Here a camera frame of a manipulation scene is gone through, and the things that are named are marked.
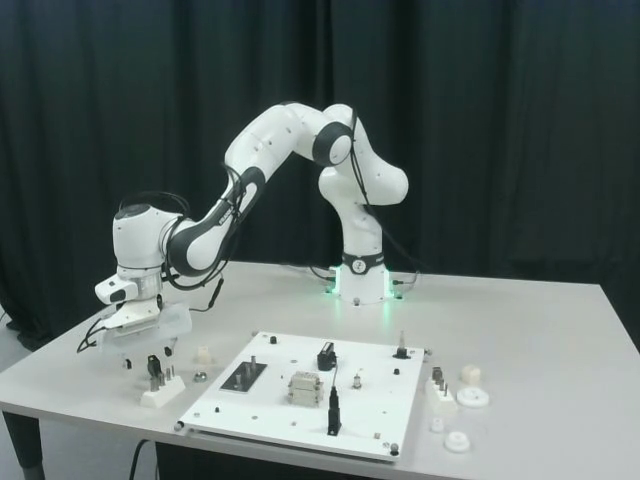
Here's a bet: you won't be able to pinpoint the white task board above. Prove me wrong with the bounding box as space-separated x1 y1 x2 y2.
172 330 432 462

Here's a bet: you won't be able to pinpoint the black cabinet under table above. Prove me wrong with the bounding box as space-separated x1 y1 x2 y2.
155 439 396 480

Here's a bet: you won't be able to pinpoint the flat white mount plate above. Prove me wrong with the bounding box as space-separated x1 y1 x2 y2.
102 299 164 331

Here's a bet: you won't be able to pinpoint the black curtains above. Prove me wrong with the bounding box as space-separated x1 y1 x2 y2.
0 0 640 341

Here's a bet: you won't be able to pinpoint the white large gear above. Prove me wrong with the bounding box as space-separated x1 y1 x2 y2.
457 387 490 409

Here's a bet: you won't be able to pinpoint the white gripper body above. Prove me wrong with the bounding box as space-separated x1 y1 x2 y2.
98 307 194 354

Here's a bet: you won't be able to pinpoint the black table leg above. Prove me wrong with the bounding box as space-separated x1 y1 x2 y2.
2 412 44 480

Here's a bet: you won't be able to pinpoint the black floor cable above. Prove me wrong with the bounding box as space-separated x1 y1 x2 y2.
130 438 156 480

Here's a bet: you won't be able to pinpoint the beige waterproof plug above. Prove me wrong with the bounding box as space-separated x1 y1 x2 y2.
285 370 326 404

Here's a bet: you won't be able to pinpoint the silver flange ring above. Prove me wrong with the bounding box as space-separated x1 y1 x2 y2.
134 273 164 301

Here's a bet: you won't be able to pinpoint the black upright cable plug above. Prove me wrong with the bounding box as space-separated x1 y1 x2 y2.
325 363 344 436

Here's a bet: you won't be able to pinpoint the small white camera box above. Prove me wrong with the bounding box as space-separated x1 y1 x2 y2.
94 277 137 305

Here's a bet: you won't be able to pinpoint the black block connector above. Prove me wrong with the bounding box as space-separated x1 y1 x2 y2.
317 341 339 374

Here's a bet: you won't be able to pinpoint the white peg holder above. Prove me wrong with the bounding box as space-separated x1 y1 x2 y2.
140 375 185 409
424 382 457 414

